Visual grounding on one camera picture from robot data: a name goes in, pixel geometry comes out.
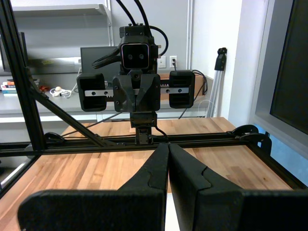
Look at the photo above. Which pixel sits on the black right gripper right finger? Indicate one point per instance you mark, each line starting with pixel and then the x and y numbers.
pixel 228 209

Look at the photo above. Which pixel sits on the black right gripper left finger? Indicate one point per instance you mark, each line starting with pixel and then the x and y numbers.
pixel 96 209

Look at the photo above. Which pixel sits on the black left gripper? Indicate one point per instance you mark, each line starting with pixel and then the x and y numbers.
pixel 91 81

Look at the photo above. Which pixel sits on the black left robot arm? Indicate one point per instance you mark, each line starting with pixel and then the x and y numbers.
pixel 143 119

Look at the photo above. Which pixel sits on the black computer monitor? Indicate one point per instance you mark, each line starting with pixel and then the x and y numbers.
pixel 86 60

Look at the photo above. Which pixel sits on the brown cardboard box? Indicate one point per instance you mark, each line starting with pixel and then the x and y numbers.
pixel 200 83

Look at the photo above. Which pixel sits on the grey desk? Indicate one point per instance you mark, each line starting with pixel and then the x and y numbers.
pixel 60 106

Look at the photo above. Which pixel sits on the small red object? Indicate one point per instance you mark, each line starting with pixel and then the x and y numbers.
pixel 43 88

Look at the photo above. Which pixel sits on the stack of books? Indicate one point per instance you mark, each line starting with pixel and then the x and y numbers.
pixel 9 92

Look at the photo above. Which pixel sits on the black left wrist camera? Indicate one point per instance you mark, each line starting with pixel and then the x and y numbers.
pixel 134 56

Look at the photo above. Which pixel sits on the white wall outlet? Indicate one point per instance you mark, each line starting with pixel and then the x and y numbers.
pixel 173 62
pixel 162 62

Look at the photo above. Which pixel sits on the black aluminium frame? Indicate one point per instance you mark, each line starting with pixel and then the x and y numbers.
pixel 22 84

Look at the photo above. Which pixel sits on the white wall shelf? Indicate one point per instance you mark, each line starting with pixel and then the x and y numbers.
pixel 60 10

